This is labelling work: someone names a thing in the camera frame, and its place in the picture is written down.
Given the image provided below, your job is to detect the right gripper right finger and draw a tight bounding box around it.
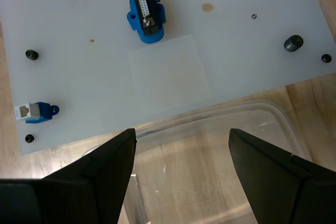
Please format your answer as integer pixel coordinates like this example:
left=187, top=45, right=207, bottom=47
left=228, top=129, right=336, bottom=224

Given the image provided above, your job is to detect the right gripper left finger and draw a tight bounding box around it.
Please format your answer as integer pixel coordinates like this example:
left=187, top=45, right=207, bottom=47
left=0, top=128, right=138, bottom=224

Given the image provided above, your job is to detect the clear plastic container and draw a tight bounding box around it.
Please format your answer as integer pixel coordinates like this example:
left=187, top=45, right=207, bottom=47
left=80, top=99, right=306, bottom=224

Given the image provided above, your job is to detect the blue socket block, beige connector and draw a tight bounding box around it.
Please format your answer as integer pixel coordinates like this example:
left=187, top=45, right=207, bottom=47
left=126, top=0, right=167, bottom=45

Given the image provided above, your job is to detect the beige many-pin connector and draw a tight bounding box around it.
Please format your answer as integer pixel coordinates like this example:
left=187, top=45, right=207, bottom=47
left=128, top=0, right=160, bottom=36

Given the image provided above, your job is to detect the blue socket block, white socket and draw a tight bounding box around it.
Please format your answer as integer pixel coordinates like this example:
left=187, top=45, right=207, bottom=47
left=14, top=101, right=60, bottom=124

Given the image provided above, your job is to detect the black cylindrical block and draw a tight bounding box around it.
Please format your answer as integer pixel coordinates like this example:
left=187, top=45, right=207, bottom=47
left=283, top=35, right=304, bottom=53

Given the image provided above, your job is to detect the white task board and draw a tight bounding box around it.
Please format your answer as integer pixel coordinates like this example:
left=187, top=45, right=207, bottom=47
left=0, top=0, right=336, bottom=156

